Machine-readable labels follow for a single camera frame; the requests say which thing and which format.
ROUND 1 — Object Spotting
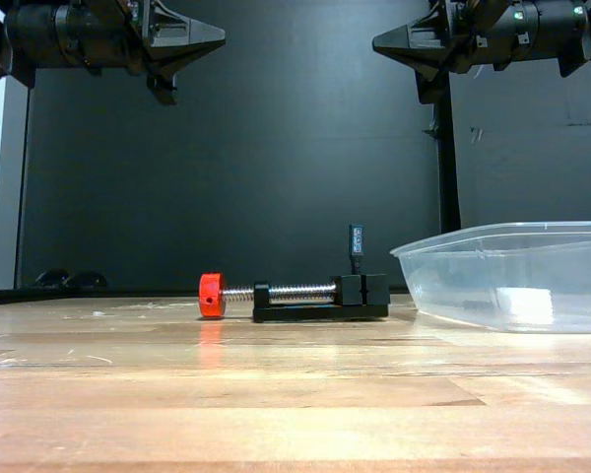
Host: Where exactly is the black frame post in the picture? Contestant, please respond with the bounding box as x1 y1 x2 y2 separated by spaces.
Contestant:
13 68 32 291
422 71 463 236

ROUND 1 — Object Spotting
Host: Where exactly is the clear plastic container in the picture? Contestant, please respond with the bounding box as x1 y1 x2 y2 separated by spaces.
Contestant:
388 220 591 336

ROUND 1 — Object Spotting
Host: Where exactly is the black rounded foot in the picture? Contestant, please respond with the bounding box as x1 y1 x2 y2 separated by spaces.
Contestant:
33 268 71 288
64 269 108 289

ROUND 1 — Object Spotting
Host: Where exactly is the black vise with orange knob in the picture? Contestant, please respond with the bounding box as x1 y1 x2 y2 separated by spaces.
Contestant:
198 272 391 325

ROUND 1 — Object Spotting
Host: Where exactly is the black frame base rail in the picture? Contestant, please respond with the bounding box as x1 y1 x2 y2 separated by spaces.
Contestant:
0 283 411 307

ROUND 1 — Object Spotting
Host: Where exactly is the black USB-C socket adapter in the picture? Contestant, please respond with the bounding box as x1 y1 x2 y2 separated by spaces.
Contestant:
348 224 365 276

